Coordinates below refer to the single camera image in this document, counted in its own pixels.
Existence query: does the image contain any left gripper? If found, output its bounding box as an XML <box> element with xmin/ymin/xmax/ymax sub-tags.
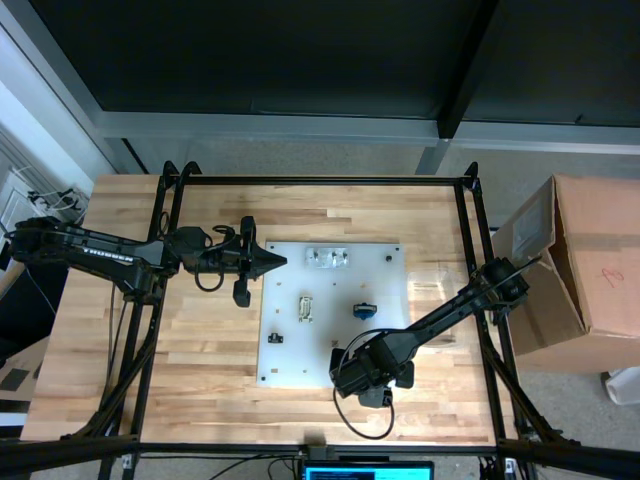
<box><xmin>202</xmin><ymin>215</ymin><xmax>287</xmax><ymax>308</ymax></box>

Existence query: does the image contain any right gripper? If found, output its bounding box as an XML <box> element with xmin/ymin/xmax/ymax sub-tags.
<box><xmin>328</xmin><ymin>335</ymin><xmax>416</xmax><ymax>401</ymax></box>

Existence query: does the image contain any white task board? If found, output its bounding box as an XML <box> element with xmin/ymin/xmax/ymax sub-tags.
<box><xmin>255</xmin><ymin>239</ymin><xmax>407</xmax><ymax>389</ymax></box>

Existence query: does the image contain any clear plastic container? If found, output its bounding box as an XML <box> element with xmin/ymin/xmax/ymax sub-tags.
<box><xmin>405</xmin><ymin>268</ymin><xmax>474</xmax><ymax>351</ymax></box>

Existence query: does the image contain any blue screen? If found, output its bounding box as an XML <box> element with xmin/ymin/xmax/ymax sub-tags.
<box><xmin>299</xmin><ymin>460</ymin><xmax>435</xmax><ymax>480</ymax></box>

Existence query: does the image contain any cardboard box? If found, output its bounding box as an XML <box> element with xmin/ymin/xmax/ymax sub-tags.
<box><xmin>491</xmin><ymin>172</ymin><xmax>640</xmax><ymax>377</ymax></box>

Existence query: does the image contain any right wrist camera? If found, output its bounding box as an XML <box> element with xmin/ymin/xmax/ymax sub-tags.
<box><xmin>357</xmin><ymin>383</ymin><xmax>396</xmax><ymax>409</ymax></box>

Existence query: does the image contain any black looped cable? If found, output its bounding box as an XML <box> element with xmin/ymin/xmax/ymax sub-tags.
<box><xmin>192</xmin><ymin>223</ymin><xmax>237</xmax><ymax>294</ymax></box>
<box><xmin>332</xmin><ymin>392</ymin><xmax>397</xmax><ymax>441</ymax></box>

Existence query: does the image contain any grey peg base plate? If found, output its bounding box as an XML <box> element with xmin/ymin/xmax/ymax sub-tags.
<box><xmin>304</xmin><ymin>245</ymin><xmax>351</xmax><ymax>270</ymax></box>

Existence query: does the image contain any black frame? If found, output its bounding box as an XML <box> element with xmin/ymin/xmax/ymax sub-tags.
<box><xmin>0</xmin><ymin>159</ymin><xmax>640</xmax><ymax>480</ymax></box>

